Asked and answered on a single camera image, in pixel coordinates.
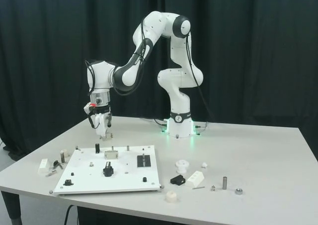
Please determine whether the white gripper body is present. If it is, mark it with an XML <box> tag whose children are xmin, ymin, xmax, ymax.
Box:
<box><xmin>95</xmin><ymin>113</ymin><xmax>112</xmax><ymax>137</ymax></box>

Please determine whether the white task board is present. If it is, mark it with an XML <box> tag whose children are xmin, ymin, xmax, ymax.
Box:
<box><xmin>49</xmin><ymin>145</ymin><xmax>165</xmax><ymax>194</ymax></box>

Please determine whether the white large gear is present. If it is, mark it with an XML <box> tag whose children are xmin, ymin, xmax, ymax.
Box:
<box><xmin>175</xmin><ymin>159</ymin><xmax>190</xmax><ymax>174</ymax></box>

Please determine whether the black D-SUB plug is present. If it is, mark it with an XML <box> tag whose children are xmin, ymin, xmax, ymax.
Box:
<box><xmin>170</xmin><ymin>175</ymin><xmax>187</xmax><ymax>186</ymax></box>

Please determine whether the black table leg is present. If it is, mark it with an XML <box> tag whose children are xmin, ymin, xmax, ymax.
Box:
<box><xmin>0</xmin><ymin>190</ymin><xmax>21</xmax><ymax>225</ymax></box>

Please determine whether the black curtain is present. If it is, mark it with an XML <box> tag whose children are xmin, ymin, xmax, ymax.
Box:
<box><xmin>0</xmin><ymin>0</ymin><xmax>318</xmax><ymax>153</ymax></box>

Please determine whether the silver wrist ring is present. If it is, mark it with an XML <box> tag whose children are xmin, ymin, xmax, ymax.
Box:
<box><xmin>89</xmin><ymin>90</ymin><xmax>111</xmax><ymax>107</ymax></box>

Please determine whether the black base cable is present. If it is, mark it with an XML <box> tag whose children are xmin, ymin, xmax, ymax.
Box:
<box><xmin>152</xmin><ymin>117</ymin><xmax>167</xmax><ymax>127</ymax></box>
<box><xmin>194</xmin><ymin>121</ymin><xmax>209</xmax><ymax>136</ymax></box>

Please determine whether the black cable under table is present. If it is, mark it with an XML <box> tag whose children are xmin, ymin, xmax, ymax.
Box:
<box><xmin>63</xmin><ymin>204</ymin><xmax>78</xmax><ymax>225</ymax></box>

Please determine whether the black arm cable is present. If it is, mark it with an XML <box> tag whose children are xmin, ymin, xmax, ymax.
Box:
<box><xmin>184</xmin><ymin>32</ymin><xmax>209</xmax><ymax>126</ymax></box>
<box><xmin>84</xmin><ymin>15</ymin><xmax>155</xmax><ymax>96</ymax></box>

